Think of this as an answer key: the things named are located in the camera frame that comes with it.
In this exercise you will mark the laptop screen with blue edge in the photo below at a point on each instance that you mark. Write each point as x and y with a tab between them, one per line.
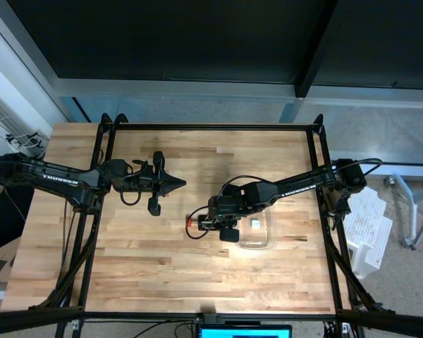
245	332

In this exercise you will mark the clear plastic tub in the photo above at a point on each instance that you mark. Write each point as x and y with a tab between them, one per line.
257	237

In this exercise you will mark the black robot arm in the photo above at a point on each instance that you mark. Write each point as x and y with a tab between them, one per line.
56	177
268	190

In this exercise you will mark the small white connector block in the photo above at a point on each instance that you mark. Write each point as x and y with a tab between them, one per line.
255	223

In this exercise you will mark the white foam block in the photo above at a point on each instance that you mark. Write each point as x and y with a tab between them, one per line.
368	229

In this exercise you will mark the black vise with red knob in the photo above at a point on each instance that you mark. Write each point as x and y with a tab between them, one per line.
189	223

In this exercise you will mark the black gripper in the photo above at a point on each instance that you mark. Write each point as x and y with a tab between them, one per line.
229	235
156	183

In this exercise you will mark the black aluminium table frame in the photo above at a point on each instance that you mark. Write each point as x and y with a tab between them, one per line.
211	127

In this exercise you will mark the grey metal stand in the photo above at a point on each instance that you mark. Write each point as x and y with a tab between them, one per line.
411	225

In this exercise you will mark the tan cardboard box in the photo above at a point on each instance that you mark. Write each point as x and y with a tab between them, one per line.
0	251

